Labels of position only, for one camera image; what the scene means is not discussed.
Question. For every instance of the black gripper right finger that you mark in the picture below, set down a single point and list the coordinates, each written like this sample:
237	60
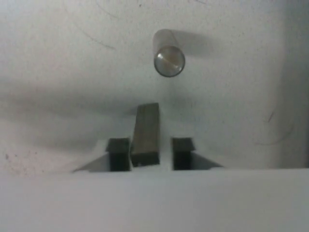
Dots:
181	154

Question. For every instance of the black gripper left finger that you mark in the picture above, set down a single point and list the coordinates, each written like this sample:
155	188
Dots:
118	154

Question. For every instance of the metal square peg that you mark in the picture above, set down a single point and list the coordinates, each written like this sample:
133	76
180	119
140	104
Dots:
146	135

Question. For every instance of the thick metal round peg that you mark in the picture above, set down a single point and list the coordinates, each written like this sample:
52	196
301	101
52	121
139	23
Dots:
169	60

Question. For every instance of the white task board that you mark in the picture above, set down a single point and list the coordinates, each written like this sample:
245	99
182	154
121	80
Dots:
72	72

